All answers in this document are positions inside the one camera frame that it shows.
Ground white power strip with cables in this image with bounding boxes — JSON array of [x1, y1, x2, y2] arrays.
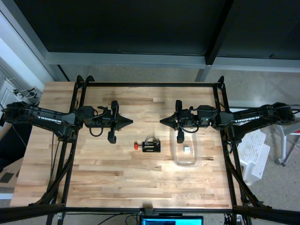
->
[[13, 87, 40, 102]]

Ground black table-level camera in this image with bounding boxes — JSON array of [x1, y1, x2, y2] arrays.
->
[[142, 206, 157, 215]]

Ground clear plastic tub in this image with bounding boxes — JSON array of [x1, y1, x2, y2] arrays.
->
[[172, 132, 202, 167]]

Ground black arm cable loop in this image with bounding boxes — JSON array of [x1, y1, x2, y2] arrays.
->
[[179, 120, 200, 133], [88, 126, 104, 137]]

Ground black vise with orange knob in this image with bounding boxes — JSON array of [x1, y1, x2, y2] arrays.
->
[[134, 135, 162, 153]]

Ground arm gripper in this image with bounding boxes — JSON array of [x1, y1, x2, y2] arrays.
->
[[103, 100, 134, 144], [159, 100, 190, 144]]

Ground black metal frame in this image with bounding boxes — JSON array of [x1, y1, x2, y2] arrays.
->
[[0, 75, 300, 225]]

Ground brown cardboard box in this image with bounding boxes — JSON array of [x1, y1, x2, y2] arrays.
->
[[0, 158, 24, 191]]

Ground white step stool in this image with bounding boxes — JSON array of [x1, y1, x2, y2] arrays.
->
[[238, 132, 268, 186]]

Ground laptop screen with blue edge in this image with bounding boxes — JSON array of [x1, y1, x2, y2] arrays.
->
[[140, 215, 204, 225]]

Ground grey metal chair legs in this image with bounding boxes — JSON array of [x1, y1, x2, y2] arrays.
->
[[271, 123, 300, 167]]

